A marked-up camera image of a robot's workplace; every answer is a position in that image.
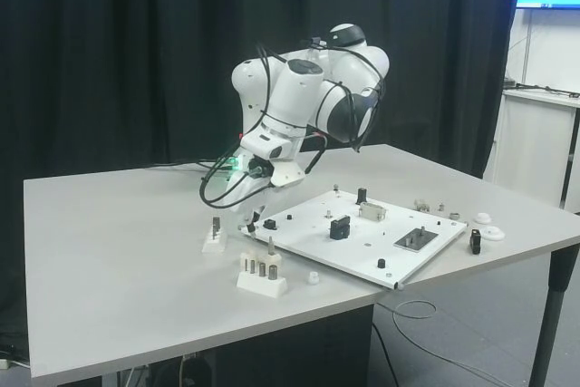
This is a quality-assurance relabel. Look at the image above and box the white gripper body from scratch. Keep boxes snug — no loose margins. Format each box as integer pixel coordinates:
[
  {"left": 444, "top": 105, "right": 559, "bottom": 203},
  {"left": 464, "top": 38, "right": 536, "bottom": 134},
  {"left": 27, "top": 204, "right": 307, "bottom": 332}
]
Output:
[{"left": 225, "top": 169, "right": 274, "bottom": 227}]

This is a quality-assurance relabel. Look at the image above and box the white task board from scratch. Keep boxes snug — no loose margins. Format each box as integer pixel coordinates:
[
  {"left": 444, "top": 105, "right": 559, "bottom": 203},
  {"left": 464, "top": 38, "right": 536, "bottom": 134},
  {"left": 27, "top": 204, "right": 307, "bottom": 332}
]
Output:
[{"left": 238, "top": 185, "right": 470, "bottom": 292}]

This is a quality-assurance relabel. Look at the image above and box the black adapter with cable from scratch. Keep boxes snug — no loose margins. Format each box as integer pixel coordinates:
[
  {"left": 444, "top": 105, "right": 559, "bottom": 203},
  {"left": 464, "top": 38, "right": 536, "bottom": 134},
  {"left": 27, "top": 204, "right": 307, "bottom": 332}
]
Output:
[{"left": 503, "top": 80, "right": 580, "bottom": 101}]

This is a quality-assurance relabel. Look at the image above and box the small white stepped holder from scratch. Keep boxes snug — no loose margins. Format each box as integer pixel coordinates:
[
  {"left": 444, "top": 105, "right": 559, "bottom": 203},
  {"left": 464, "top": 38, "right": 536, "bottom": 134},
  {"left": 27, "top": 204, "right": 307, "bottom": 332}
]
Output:
[{"left": 201, "top": 228, "right": 227, "bottom": 253}]

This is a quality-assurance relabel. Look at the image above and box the wide white peg holder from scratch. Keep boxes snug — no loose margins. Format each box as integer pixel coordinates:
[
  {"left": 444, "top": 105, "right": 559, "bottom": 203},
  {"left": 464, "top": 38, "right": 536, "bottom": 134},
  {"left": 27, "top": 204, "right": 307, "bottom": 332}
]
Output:
[{"left": 236, "top": 268, "right": 291, "bottom": 300}]

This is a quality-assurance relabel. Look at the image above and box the grey floor cable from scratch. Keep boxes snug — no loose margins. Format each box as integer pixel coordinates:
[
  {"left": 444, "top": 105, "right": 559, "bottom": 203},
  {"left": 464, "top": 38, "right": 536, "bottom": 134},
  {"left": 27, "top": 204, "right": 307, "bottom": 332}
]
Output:
[{"left": 391, "top": 299, "right": 472, "bottom": 387}]

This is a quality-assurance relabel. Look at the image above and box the black D-SUB plug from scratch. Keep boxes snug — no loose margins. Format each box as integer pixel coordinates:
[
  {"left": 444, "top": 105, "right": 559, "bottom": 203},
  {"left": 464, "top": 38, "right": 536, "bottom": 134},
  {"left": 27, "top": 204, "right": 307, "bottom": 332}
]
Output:
[{"left": 468, "top": 227, "right": 484, "bottom": 256}]

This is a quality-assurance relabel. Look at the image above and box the white large gear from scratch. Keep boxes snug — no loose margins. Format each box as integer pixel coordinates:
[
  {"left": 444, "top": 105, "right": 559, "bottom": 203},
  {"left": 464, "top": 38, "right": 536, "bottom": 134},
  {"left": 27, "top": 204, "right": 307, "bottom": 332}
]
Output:
[{"left": 480, "top": 225, "right": 506, "bottom": 243}]

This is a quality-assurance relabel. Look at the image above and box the black curtain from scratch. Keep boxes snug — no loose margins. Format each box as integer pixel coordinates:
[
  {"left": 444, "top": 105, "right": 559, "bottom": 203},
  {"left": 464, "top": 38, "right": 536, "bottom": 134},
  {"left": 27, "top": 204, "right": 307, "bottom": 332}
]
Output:
[{"left": 0, "top": 0, "right": 517, "bottom": 361}]

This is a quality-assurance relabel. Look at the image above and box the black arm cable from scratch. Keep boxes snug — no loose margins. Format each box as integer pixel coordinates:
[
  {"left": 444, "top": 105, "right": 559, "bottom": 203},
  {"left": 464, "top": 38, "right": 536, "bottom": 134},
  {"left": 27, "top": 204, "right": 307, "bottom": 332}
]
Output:
[{"left": 198, "top": 35, "right": 387, "bottom": 207}]

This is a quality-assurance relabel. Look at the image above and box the black table leg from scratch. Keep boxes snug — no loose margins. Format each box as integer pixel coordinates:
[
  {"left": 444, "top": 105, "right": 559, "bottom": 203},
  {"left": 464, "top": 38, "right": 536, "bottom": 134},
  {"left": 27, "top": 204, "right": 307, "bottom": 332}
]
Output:
[{"left": 529, "top": 250, "right": 573, "bottom": 387}]

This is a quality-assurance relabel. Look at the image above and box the black base power cable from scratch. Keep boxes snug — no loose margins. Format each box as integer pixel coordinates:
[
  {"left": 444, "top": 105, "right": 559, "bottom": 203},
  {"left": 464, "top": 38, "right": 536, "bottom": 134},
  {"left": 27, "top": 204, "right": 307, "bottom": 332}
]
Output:
[{"left": 144, "top": 158, "right": 230, "bottom": 173}]

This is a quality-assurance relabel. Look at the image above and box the white cabinet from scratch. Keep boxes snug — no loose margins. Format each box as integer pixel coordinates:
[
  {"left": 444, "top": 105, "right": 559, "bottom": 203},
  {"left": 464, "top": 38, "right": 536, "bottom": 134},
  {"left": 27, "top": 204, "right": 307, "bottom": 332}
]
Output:
[{"left": 482, "top": 82, "right": 580, "bottom": 216}]

